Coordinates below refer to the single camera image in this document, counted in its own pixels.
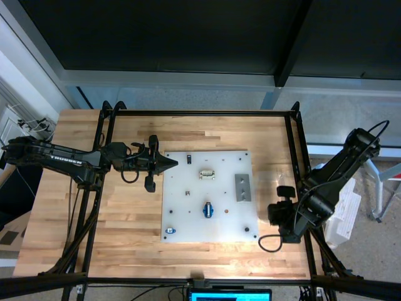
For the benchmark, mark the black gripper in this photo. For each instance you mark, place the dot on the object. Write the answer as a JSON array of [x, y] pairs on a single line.
[[286, 192], [153, 163]]

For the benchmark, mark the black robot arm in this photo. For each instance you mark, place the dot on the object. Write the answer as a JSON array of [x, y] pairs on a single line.
[[344, 163], [62, 158]]

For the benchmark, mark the clear plastic tub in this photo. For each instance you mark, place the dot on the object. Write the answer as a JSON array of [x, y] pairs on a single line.
[[267, 185]]

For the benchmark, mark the grey metal block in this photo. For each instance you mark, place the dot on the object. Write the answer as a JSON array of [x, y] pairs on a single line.
[[247, 194]]

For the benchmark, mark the white connector housing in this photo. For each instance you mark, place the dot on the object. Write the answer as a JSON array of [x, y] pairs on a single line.
[[207, 174]]

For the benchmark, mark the black D-sub connector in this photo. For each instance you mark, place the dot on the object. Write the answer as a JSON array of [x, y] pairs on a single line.
[[207, 209]]

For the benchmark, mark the white plastic board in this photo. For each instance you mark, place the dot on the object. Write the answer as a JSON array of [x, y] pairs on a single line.
[[216, 230]]

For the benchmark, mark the blue square base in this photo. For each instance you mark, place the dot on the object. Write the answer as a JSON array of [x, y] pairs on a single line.
[[174, 231]]

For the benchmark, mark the white moulded packaging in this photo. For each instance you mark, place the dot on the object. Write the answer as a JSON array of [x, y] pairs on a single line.
[[344, 219]]

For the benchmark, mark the laptop screen with blue edge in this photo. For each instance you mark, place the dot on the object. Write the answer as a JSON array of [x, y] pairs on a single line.
[[228, 296]]

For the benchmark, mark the black metal frame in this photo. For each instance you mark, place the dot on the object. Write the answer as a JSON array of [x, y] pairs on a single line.
[[200, 113]]

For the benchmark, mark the blue rounded connector mount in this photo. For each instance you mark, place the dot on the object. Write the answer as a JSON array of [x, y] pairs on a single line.
[[212, 210]]

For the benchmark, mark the small black table camera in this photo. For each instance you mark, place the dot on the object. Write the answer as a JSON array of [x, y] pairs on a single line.
[[198, 279]]

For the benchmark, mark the grey metal chair frame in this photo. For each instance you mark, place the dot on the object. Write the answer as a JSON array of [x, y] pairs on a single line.
[[379, 194]]

